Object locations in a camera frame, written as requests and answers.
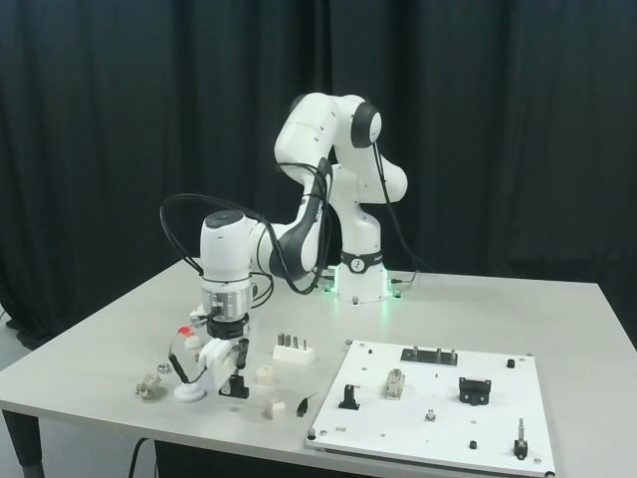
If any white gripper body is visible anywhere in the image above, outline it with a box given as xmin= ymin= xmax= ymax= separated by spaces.
xmin=196 ymin=340 xmax=238 ymax=394

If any black D-SUB plug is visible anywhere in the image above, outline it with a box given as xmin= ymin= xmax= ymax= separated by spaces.
xmin=217 ymin=370 xmax=251 ymax=400

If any thin black rod red tag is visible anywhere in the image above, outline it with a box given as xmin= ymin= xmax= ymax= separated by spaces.
xmin=166 ymin=324 xmax=203 ymax=385

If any white large gear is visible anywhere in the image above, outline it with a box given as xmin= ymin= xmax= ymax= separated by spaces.
xmin=174 ymin=380 xmax=206 ymax=405

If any beige waterproof plug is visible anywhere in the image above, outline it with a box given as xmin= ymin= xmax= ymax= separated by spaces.
xmin=134 ymin=372 xmax=163 ymax=401

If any white square peg holder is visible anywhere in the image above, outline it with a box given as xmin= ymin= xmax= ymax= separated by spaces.
xmin=272 ymin=342 xmax=318 ymax=370

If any white task board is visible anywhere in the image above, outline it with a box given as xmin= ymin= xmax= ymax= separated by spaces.
xmin=303 ymin=339 xmax=557 ymax=478

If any black table leg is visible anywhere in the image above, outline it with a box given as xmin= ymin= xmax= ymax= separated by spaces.
xmin=2 ymin=408 xmax=41 ymax=478

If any black curtain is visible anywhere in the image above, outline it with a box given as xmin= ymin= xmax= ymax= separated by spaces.
xmin=0 ymin=0 xmax=637 ymax=333

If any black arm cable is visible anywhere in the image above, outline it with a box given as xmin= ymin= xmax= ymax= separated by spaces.
xmin=159 ymin=156 xmax=333 ymax=295

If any black base cable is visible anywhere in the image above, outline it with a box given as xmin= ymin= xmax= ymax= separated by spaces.
xmin=370 ymin=141 xmax=423 ymax=291

